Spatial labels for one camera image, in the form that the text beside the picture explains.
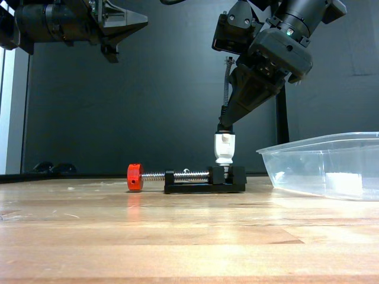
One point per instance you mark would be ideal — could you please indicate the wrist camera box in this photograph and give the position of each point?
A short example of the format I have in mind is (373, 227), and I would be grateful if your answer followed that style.
(225, 35)

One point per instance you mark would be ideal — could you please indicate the black aluminium table frame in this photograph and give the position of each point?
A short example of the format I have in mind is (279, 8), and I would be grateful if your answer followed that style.
(17, 178)

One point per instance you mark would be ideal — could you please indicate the clear plastic tub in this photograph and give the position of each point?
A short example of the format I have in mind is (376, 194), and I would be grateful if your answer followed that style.
(296, 168)

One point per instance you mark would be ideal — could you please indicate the small white block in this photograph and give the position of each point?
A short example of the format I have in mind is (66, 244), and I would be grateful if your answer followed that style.
(343, 183)

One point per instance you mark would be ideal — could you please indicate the black vertical post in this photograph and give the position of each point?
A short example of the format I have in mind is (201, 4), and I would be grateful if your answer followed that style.
(282, 118)

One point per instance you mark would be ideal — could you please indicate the black vise with red knob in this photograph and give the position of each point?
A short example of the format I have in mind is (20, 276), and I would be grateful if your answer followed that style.
(201, 187)

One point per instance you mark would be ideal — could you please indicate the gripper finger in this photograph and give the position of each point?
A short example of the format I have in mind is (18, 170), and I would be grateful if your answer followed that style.
(251, 91)
(130, 20)

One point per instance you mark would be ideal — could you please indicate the white power receptacle socket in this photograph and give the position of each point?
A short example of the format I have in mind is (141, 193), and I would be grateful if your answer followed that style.
(224, 148)

